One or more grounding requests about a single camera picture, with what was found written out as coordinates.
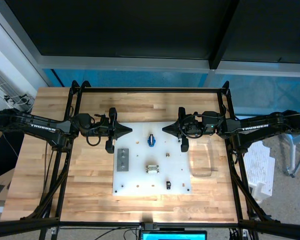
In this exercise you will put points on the blue clamp with silver cylinder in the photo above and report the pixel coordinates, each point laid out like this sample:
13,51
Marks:
151,144

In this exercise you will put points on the black table-level camera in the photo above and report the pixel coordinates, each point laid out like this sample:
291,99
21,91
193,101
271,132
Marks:
148,226

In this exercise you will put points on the clear plastic tub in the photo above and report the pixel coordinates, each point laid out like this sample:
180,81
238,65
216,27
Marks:
202,162

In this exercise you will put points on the brown cardboard box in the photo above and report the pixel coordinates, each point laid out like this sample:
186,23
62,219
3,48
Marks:
5,177

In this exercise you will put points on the black wall pillar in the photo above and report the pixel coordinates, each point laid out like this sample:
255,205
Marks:
222,37

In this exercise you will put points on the grey metal stand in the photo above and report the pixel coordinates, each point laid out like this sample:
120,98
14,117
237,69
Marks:
293,160

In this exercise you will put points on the blue-edged screen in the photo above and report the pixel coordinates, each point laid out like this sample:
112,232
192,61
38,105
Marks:
173,236

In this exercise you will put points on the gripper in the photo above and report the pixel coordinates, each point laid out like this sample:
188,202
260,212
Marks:
103,127
192,126

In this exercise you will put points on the black aluminium frame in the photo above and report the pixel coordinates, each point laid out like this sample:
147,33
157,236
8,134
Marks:
150,90

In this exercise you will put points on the black electronics box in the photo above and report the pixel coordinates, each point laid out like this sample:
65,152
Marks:
2,155

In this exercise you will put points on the white foam block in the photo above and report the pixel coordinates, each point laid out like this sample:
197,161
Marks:
261,170

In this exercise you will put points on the black plastic bracket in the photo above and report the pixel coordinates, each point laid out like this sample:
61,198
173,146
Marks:
169,185

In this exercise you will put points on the grey metal plate with pegs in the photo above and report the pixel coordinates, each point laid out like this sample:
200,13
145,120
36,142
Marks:
120,165

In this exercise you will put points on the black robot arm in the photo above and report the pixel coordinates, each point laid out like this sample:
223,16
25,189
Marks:
252,128
40,126

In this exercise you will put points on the beige HAN10E connector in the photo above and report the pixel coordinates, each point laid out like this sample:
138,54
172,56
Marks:
152,169

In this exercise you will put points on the grey window frame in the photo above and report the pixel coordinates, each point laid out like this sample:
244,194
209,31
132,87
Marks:
140,62

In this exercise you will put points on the small silver socket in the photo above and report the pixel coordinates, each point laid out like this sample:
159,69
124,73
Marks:
168,155

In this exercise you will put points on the white task board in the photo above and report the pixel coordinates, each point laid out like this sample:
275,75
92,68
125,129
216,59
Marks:
140,175

